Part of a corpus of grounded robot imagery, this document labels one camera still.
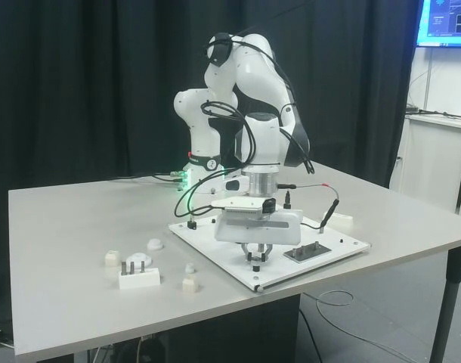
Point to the black curtains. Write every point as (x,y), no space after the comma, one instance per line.
(83,87)

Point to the thin black rod red tag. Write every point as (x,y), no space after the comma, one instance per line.
(332,210)

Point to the metal round peg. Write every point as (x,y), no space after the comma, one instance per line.
(143,266)
(132,266)

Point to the blue screen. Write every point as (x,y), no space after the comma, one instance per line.
(446,22)

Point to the white holder with holes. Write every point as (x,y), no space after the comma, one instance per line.
(340,218)

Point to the white peg holder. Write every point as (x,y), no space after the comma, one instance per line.
(140,280)

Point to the white large gear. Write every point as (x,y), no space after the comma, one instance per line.
(134,258)

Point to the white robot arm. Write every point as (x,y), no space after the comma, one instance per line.
(253,68)

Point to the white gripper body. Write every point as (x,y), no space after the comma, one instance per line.
(260,232)

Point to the white cabinet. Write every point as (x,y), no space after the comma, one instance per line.
(430,159)

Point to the white task board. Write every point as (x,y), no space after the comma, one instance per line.
(328,240)

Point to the black table leg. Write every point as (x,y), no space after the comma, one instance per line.
(451,287)

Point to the small white holder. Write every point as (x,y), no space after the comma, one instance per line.
(190,286)
(111,258)

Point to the white medium gear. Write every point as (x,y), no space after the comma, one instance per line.
(154,244)

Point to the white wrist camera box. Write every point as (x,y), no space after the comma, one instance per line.
(238,206)

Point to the metal square peg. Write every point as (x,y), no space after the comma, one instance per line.
(124,267)

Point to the white small gear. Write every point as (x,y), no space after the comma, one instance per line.
(190,269)

